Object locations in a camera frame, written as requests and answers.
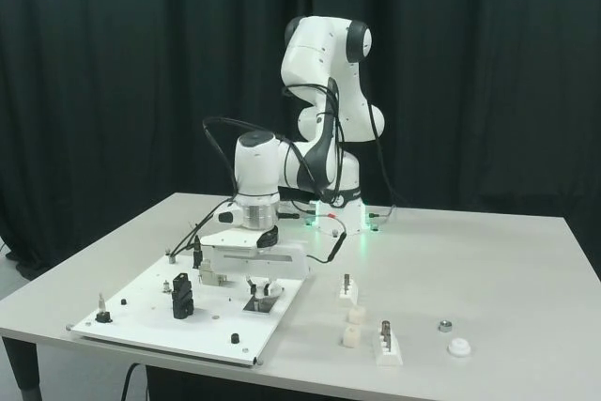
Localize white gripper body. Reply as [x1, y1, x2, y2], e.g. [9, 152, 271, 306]
[208, 243, 313, 281]

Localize white large gear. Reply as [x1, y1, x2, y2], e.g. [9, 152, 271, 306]
[446, 336, 472, 358]

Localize black wrist band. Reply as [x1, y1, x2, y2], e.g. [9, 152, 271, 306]
[256, 225, 281, 250]

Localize beige plug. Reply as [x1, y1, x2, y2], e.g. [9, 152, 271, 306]
[198, 260, 226, 287]

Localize flat white mounting plate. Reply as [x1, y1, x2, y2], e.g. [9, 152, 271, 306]
[200, 230, 265, 250]

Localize black D-SUB plug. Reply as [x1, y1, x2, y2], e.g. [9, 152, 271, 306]
[170, 272, 195, 320]

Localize small white peg holder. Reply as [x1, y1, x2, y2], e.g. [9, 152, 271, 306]
[334, 280, 361, 302]

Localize white task board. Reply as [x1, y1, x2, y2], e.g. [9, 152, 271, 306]
[69, 250, 314, 367]

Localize large white peg holder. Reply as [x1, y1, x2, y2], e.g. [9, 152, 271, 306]
[372, 329, 404, 367]

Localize black table leg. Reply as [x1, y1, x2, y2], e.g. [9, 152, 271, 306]
[0, 335, 39, 401]

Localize black curtain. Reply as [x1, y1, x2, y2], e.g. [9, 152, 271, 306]
[0, 0, 601, 275]

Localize silver flange ring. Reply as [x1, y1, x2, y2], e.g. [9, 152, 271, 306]
[240, 200, 277, 229]

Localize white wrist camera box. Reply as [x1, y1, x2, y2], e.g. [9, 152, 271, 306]
[216, 207, 243, 225]

